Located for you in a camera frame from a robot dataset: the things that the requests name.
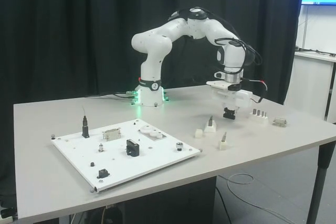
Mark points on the black D-SUB plug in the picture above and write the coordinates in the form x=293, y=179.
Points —
x=229, y=115

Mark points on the white plug holder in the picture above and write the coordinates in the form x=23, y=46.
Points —
x=210, y=128
x=222, y=145

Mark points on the metal bolt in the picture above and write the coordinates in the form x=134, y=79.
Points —
x=179, y=145

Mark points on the empty white holder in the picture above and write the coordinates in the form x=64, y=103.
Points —
x=198, y=133

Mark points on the flat white mounting plate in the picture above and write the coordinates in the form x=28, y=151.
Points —
x=216, y=84

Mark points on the white peg holder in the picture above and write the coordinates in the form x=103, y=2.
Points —
x=260, y=119

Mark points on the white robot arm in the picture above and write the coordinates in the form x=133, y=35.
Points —
x=151, y=43

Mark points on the white task board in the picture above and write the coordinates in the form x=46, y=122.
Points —
x=118, y=161

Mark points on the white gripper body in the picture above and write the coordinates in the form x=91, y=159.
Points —
x=236, y=97

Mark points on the small grey plug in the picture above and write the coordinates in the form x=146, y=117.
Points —
x=224, y=136
x=210, y=121

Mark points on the white large gear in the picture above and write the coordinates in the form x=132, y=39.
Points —
x=145, y=130

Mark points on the metal BNC plug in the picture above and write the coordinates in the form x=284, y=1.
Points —
x=100, y=147

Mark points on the white medium gear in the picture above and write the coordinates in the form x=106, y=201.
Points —
x=157, y=135

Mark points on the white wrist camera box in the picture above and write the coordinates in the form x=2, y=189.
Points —
x=220, y=74

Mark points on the black table leg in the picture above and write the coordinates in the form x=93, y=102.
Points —
x=319, y=182

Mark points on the white cabinet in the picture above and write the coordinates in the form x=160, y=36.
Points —
x=309, y=85

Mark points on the black curtain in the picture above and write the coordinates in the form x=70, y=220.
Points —
x=65, y=24

